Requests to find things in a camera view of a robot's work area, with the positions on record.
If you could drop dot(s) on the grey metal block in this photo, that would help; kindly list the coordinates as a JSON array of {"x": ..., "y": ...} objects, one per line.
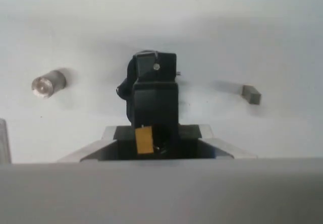
[{"x": 4, "y": 140}]

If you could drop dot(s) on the metal round peg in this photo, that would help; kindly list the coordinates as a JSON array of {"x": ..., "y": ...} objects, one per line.
[{"x": 48, "y": 83}]

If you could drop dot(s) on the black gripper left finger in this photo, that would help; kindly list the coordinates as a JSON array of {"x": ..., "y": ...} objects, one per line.
[{"x": 111, "y": 145}]

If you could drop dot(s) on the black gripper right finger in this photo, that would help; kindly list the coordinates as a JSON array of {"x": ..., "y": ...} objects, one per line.
[{"x": 202, "y": 143}]

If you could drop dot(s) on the metal square peg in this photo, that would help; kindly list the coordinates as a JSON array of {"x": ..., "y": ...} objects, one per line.
[{"x": 251, "y": 94}]

